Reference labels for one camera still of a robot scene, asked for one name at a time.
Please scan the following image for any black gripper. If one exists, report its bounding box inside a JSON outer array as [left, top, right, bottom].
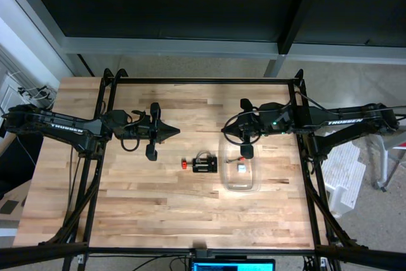
[[119, 102, 181, 162], [220, 98, 265, 160]]

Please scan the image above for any black vise with red knob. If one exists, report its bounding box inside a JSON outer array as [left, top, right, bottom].
[[181, 155, 219, 174]]

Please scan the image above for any clear plastic tub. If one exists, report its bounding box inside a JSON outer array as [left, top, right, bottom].
[[221, 142, 261, 194]]

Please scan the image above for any white stepped plastic block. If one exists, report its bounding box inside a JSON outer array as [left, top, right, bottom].
[[322, 140, 363, 220]]

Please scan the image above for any laptop screen with blue edge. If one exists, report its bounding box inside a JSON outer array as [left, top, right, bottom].
[[190, 258, 276, 271]]

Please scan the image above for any white power strip with plugs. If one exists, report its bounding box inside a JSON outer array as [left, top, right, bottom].
[[16, 84, 55, 109]]

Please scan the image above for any grey metal stand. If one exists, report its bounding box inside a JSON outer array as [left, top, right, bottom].
[[367, 131, 406, 193]]

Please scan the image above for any black case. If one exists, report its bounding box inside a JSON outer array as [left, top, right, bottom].
[[0, 131, 44, 201]]

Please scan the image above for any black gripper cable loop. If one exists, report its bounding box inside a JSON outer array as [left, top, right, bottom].
[[221, 110, 266, 145]]

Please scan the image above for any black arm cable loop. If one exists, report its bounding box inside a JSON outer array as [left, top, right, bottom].
[[120, 136, 141, 152]]

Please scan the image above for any black aluminium frame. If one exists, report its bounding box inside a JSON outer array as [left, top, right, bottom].
[[0, 67, 406, 271]]

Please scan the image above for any black arm shoulder cable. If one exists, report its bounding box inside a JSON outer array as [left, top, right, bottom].
[[292, 91, 337, 116]]

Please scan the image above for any black low camera mount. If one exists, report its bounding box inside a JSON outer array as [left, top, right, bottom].
[[189, 245, 213, 258]]

